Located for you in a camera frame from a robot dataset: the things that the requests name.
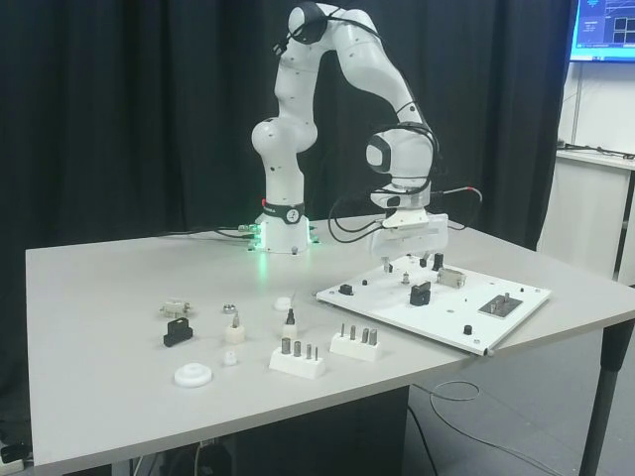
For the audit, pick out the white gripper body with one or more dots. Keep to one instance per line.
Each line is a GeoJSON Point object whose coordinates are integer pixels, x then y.
{"type": "Point", "coordinates": [412, 240]}

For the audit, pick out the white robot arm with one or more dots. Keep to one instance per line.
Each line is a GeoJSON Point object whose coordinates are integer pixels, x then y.
{"type": "Point", "coordinates": [292, 139]}

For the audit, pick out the black D-SUB plug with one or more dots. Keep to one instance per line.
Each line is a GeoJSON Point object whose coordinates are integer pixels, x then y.
{"type": "Point", "coordinates": [177, 335]}

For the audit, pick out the flat white mounting plate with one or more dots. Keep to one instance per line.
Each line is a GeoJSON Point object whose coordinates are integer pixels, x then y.
{"type": "Point", "coordinates": [403, 219]}

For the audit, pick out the white task board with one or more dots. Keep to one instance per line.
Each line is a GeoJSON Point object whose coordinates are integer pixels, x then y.
{"type": "Point", "coordinates": [397, 317]}

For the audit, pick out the medium metal square peg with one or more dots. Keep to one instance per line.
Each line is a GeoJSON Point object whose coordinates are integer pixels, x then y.
{"type": "Point", "coordinates": [366, 336]}

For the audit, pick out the large metal square peg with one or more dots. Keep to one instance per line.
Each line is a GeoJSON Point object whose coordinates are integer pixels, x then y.
{"type": "Point", "coordinates": [373, 338]}

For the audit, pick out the small metal square peg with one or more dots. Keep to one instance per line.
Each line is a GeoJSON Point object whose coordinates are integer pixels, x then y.
{"type": "Point", "coordinates": [353, 332]}

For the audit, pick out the white square peg holder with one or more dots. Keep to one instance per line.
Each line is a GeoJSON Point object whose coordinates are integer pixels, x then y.
{"type": "Point", "coordinates": [354, 349]}

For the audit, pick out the white medium gear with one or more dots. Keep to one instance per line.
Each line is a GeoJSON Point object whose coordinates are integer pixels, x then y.
{"type": "Point", "coordinates": [283, 303]}

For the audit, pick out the white Ethernet plug holder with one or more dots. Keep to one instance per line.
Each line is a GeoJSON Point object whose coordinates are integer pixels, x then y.
{"type": "Point", "coordinates": [291, 330]}

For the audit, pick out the small metal round peg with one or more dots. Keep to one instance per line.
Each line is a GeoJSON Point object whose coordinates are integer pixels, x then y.
{"type": "Point", "coordinates": [307, 351]}

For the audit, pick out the medium metal round peg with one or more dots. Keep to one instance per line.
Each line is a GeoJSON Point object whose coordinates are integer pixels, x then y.
{"type": "Point", "coordinates": [297, 348]}

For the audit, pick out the large metal round peg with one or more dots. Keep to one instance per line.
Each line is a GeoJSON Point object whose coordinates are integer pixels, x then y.
{"type": "Point", "coordinates": [286, 346]}

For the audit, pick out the white round peg holder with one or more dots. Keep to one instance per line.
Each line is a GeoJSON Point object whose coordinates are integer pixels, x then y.
{"type": "Point", "coordinates": [297, 367]}

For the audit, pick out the metal USB plug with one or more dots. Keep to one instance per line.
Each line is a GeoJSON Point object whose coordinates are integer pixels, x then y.
{"type": "Point", "coordinates": [236, 321]}

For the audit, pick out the white cabinet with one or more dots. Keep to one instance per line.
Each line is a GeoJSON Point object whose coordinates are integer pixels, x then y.
{"type": "Point", "coordinates": [580, 213]}

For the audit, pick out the metal bolt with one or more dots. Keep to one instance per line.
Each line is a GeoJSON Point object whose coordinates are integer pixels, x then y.
{"type": "Point", "coordinates": [228, 308]}

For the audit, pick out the white USB plug holder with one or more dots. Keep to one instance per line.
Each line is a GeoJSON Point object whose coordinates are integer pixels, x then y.
{"type": "Point", "coordinates": [235, 334]}

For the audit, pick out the white small gear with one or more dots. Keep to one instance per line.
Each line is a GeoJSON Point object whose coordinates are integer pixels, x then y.
{"type": "Point", "coordinates": [228, 358]}

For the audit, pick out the white large gear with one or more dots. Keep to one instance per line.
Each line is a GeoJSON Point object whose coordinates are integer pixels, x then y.
{"type": "Point", "coordinates": [192, 375]}

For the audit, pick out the dark table leg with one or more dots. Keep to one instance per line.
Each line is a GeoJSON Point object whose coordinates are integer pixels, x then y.
{"type": "Point", "coordinates": [602, 396]}

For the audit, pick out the blue screen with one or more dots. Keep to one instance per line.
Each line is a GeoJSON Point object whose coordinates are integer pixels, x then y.
{"type": "Point", "coordinates": [602, 30]}

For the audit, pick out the black curtain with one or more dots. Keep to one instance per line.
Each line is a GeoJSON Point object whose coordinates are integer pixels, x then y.
{"type": "Point", "coordinates": [99, 99]}

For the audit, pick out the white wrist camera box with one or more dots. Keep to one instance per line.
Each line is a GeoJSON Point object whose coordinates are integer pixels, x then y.
{"type": "Point", "coordinates": [384, 199]}

